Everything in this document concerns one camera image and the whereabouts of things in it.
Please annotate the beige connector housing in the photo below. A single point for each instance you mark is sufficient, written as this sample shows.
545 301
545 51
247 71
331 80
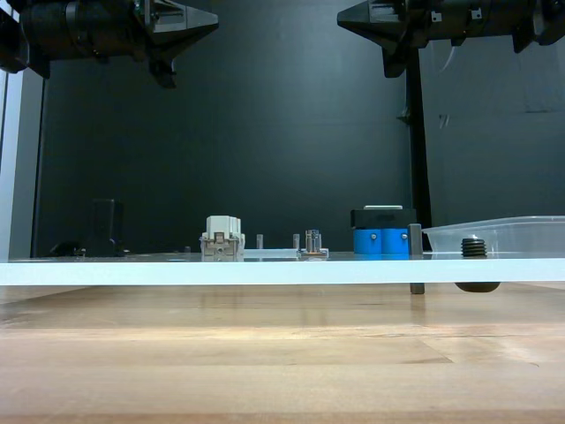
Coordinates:
223 229

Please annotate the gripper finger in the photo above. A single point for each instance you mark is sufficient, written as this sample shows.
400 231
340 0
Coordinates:
194 20
176 44
371 17
384 42

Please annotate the clear plastic tub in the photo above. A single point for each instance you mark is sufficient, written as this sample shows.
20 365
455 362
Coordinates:
521 234

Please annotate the black threaded bolt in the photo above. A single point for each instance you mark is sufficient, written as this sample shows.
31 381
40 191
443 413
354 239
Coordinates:
474 247

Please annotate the blue and black connector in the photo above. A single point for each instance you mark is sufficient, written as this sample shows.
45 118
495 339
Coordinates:
379 240

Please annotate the small grey metal pin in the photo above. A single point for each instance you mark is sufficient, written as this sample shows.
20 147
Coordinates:
295 241
260 241

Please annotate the small silver metal connector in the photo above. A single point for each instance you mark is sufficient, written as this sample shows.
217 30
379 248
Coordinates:
313 240

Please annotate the silver metal mounting block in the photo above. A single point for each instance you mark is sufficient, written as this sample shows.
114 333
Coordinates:
269 254

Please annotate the black backdrop post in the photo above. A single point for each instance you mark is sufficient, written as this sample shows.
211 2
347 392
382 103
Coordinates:
419 154

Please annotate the grey metal peg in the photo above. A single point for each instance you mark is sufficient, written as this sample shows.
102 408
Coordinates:
416 238

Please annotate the white board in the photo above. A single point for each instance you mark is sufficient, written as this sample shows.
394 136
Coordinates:
176 271

